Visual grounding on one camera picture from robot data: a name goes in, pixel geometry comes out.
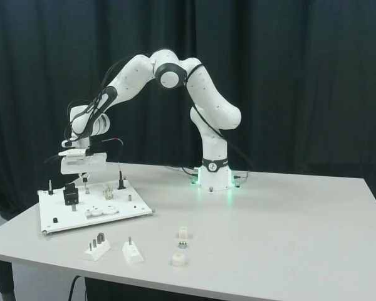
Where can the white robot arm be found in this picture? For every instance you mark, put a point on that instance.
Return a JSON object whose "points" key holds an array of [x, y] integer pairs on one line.
{"points": [[206, 91]]}

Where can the black D-SUB plug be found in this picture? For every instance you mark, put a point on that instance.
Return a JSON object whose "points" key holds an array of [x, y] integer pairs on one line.
{"points": [[71, 196]]}

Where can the black curtain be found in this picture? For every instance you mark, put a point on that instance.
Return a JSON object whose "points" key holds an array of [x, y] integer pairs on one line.
{"points": [[300, 62]]}

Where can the large metal square peg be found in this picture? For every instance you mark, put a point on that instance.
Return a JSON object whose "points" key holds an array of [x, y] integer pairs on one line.
{"points": [[100, 237]]}

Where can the black table leg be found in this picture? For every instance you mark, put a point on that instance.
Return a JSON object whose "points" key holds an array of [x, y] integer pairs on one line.
{"points": [[1, 282]]}

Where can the white round peg holder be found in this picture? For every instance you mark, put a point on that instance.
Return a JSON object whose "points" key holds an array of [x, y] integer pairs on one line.
{"points": [[132, 254]]}

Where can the medium metal square peg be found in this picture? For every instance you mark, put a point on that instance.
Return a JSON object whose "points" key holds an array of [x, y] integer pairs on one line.
{"points": [[94, 243]]}

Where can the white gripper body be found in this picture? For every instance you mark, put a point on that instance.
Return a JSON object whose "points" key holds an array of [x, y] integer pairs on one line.
{"points": [[84, 163]]}

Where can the white task board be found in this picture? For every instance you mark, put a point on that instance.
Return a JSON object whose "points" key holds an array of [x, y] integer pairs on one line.
{"points": [[69, 219]]}

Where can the round metal nut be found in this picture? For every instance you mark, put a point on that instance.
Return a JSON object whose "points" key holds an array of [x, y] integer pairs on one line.
{"points": [[182, 245]]}

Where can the white square peg holder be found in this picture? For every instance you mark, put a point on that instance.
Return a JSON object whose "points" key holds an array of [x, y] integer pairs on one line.
{"points": [[97, 254]]}

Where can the white medium gear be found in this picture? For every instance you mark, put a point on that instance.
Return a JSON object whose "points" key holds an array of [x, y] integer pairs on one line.
{"points": [[96, 214]]}

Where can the small white wrist camera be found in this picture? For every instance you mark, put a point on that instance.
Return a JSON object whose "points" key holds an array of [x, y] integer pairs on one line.
{"points": [[68, 143]]}

